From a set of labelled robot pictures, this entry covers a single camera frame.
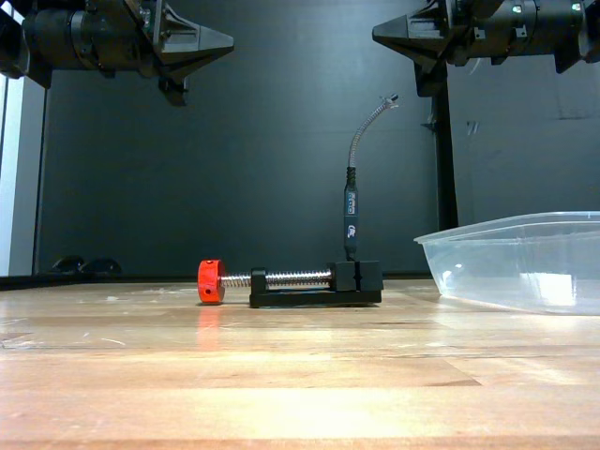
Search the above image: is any black rounded clamp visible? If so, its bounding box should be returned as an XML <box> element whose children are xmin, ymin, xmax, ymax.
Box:
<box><xmin>80</xmin><ymin>257</ymin><xmax>122</xmax><ymax>274</ymax></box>
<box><xmin>50</xmin><ymin>255</ymin><xmax>86</xmax><ymax>274</ymax></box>

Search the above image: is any black bench vise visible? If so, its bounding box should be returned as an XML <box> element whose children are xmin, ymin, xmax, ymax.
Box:
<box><xmin>247</xmin><ymin>260</ymin><xmax>384</xmax><ymax>309</ymax></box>

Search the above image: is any silver threaded vise screw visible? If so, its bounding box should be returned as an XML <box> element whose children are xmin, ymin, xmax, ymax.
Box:
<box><xmin>217</xmin><ymin>267</ymin><xmax>337</xmax><ymax>290</ymax></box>

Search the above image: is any USB-C connector with braided cable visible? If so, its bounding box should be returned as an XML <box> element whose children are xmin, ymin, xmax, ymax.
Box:
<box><xmin>343</xmin><ymin>92</ymin><xmax>402</xmax><ymax>218</ymax></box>

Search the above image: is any black USB-C socket with cable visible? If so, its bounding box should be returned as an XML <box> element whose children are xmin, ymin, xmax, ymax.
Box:
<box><xmin>344</xmin><ymin>215</ymin><xmax>362</xmax><ymax>263</ymax></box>

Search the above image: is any red vise knob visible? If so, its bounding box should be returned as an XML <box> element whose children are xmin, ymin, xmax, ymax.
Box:
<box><xmin>196</xmin><ymin>259</ymin><xmax>227</xmax><ymax>306</ymax></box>

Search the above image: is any clear plastic tub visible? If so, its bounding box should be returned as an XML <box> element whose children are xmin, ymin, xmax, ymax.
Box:
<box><xmin>412</xmin><ymin>210</ymin><xmax>600</xmax><ymax>318</ymax></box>

